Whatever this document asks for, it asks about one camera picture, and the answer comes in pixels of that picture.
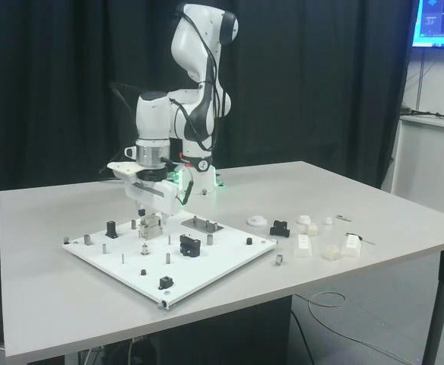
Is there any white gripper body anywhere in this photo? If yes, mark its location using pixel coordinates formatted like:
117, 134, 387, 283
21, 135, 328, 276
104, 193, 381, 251
123, 180, 180, 215

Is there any grey waterproof plug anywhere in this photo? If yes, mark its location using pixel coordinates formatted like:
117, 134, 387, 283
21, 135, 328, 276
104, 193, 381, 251
138, 214, 165, 240

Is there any grey floor cable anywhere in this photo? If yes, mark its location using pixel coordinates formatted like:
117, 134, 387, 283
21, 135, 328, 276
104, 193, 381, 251
307, 291, 428, 365

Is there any white task board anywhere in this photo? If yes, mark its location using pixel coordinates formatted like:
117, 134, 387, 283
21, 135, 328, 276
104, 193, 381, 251
61, 206, 278, 309

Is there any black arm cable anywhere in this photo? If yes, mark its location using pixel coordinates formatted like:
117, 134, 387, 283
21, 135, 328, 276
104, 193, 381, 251
109, 3, 227, 130

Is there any white cabinet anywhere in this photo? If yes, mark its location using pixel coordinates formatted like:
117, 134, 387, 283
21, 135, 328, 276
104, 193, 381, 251
391, 113, 444, 221

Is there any black D-SUB plug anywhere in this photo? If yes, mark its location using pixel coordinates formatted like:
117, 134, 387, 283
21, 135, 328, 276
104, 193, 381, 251
269, 219, 292, 239

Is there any flat white plate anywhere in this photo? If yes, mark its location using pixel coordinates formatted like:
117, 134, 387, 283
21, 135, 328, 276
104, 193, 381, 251
106, 161, 141, 180

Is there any thin black rod on wire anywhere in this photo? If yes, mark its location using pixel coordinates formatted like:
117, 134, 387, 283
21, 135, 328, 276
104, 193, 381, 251
176, 159, 195, 206

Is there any black plug with short cable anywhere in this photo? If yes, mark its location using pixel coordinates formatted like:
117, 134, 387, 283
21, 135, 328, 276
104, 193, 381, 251
346, 231, 376, 245

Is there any black curtain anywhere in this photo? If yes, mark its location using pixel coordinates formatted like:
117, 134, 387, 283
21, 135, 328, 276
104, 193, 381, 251
0, 0, 415, 343

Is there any blue screen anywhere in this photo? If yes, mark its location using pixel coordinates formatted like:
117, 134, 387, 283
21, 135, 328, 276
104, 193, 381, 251
411, 0, 444, 49

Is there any white wedge holder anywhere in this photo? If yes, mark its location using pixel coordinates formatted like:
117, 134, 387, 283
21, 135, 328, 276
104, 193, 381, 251
340, 233, 363, 258
291, 234, 313, 259

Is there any thin black cable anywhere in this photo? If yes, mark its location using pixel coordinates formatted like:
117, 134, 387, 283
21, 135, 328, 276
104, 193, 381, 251
401, 107, 444, 123

